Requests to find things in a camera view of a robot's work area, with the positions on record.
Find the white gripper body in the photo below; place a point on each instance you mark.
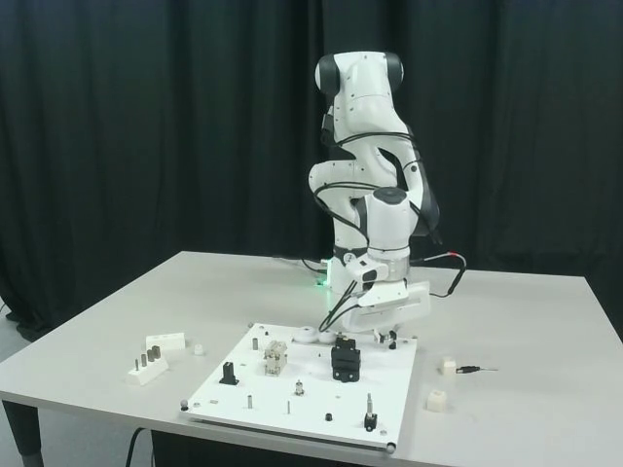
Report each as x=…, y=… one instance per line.
x=389, y=313

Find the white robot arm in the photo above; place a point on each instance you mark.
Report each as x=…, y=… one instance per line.
x=370, y=97

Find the black D-SUB plug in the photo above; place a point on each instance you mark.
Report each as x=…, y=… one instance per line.
x=345, y=362

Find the white medium gear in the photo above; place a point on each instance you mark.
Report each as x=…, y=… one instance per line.
x=325, y=337

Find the white cube plug holder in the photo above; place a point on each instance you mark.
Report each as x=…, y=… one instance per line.
x=436, y=401
x=447, y=366

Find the white large gear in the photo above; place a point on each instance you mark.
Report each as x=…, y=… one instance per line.
x=305, y=334

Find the metal BNC plug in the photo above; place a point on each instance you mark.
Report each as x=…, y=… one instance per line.
x=298, y=388

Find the white task board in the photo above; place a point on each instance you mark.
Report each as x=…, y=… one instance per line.
x=292, y=418

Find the white small gear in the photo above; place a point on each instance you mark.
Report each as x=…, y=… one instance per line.
x=198, y=348

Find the white empty peg holder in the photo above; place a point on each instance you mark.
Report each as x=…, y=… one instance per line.
x=165, y=341

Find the thick metal peg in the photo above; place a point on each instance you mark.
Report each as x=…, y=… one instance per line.
x=158, y=353
x=151, y=355

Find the white peg holder with pegs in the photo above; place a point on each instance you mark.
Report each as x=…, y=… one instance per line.
x=146, y=377

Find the black curtain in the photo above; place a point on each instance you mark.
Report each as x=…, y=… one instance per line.
x=146, y=121

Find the dark table leg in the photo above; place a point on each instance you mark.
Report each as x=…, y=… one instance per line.
x=22, y=433

